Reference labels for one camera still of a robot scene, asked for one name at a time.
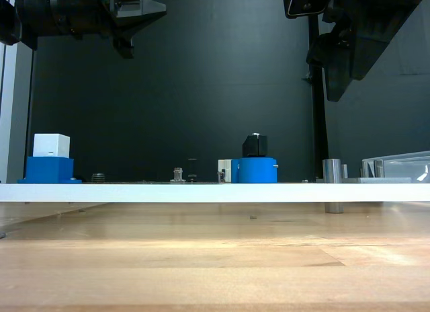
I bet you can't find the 16mm steel cylinder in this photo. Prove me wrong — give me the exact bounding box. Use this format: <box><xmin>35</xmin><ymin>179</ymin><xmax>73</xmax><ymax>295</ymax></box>
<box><xmin>322</xmin><ymin>158</ymin><xmax>344</xmax><ymax>215</ymax></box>

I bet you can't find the black plug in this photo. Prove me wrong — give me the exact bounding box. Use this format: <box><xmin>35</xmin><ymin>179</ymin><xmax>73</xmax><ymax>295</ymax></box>
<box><xmin>241</xmin><ymin>132</ymin><xmax>269</xmax><ymax>158</ymax></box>

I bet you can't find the grey bar holder block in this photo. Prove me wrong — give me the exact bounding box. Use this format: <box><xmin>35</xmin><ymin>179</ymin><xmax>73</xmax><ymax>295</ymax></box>
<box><xmin>314</xmin><ymin>176</ymin><xmax>413</xmax><ymax>184</ymax></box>

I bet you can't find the clear plastic tub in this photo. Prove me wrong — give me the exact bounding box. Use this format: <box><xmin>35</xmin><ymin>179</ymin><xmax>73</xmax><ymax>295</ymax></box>
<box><xmin>361</xmin><ymin>150</ymin><xmax>430</xmax><ymax>184</ymax></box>

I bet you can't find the white square block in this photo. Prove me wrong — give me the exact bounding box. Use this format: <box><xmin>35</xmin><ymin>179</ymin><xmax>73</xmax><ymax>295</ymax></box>
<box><xmin>32</xmin><ymin>133</ymin><xmax>71</xmax><ymax>158</ymax></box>

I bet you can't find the beige connector housing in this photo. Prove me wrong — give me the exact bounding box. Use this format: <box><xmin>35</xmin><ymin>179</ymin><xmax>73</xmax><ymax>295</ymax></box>
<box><xmin>217</xmin><ymin>159</ymin><xmax>240</xmax><ymax>184</ymax></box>

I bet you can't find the small black socket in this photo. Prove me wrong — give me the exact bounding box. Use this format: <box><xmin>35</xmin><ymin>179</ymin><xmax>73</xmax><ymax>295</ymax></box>
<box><xmin>187</xmin><ymin>158</ymin><xmax>199</xmax><ymax>184</ymax></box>

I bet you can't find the small metal connector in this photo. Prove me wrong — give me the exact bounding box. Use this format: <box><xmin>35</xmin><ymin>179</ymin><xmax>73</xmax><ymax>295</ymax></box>
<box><xmin>169</xmin><ymin>166</ymin><xmax>187</xmax><ymax>184</ymax></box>

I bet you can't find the white task board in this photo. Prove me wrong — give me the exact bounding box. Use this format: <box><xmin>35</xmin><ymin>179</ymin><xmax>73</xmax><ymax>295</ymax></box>
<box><xmin>0</xmin><ymin>181</ymin><xmax>430</xmax><ymax>204</ymax></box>

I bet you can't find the black metal frame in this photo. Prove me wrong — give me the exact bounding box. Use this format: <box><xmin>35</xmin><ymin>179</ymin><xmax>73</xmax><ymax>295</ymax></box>
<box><xmin>301</xmin><ymin>17</ymin><xmax>332</xmax><ymax>179</ymax></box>

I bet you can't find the blue round mount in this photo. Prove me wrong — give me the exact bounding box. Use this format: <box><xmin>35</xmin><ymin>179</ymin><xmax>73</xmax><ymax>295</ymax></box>
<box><xmin>231</xmin><ymin>157</ymin><xmax>278</xmax><ymax>184</ymax></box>

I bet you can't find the blue square mount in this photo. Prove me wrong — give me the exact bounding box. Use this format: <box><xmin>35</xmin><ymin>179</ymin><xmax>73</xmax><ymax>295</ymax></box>
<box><xmin>16</xmin><ymin>156</ymin><xmax>83</xmax><ymax>185</ymax></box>

